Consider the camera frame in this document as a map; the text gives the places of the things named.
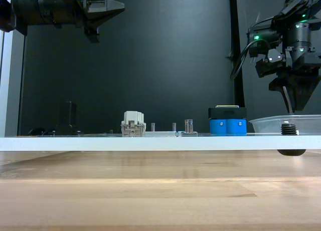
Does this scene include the grey multi-pin connector housing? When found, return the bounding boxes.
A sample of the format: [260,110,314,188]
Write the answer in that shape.
[120,110,147,138]

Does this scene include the black threaded screw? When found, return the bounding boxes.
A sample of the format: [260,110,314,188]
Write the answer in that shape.
[280,123,299,136]

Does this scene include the clear plastic tub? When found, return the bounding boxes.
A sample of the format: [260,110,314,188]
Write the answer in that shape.
[248,114,321,136]

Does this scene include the black rubber foot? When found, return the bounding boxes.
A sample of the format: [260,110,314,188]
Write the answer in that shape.
[276,148,307,157]

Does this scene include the blue and black D-sub socket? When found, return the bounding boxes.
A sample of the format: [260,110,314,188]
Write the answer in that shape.
[208,105,248,136]

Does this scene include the small metal socket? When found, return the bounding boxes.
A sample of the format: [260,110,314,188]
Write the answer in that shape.
[181,118,199,137]

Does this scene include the black clamp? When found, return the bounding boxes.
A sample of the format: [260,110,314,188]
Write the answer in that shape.
[55,100,79,135]

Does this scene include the white task board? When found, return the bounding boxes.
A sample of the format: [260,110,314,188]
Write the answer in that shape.
[0,133,321,152]

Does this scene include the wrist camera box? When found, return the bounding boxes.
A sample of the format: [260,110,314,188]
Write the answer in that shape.
[255,48,286,78]

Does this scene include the black wall post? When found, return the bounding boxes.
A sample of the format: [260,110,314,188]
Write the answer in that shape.
[226,0,246,108]

